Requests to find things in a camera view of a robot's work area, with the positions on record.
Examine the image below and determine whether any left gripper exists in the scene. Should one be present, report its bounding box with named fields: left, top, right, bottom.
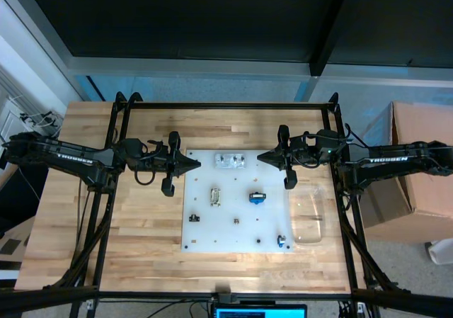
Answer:
left=161, top=130, right=202, bottom=197

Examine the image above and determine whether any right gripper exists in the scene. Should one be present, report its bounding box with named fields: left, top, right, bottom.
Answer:
left=256, top=125, right=298, bottom=191

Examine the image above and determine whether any beige many-pin connector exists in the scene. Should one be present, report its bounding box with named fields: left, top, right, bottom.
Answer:
left=209, top=187, right=223, bottom=208

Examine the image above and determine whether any clear plastic container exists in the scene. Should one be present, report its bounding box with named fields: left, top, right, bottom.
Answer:
left=289, top=186, right=326, bottom=245

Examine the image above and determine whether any blue socket block black top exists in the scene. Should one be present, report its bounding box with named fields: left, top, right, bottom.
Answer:
left=247, top=191, right=267, bottom=207

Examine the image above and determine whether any white task board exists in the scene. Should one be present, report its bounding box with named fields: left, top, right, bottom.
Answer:
left=180, top=149, right=295, bottom=254

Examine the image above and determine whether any cardboard box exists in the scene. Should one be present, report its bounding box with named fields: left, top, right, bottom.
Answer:
left=360, top=101, right=453, bottom=245

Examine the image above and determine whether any blue screen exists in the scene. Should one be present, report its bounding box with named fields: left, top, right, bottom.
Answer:
left=211, top=303, right=308, bottom=318

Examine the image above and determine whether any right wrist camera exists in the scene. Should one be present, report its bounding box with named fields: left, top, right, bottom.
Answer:
left=290, top=136, right=309, bottom=156

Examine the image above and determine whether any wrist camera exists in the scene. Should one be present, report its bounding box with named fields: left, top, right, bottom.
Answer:
left=290, top=136, right=309, bottom=156
left=152, top=141, right=170, bottom=158

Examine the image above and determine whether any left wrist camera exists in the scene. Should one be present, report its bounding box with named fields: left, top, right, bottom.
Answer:
left=152, top=141, right=170, bottom=158

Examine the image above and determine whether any black frame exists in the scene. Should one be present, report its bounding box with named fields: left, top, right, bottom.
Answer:
left=0, top=91, right=453, bottom=318

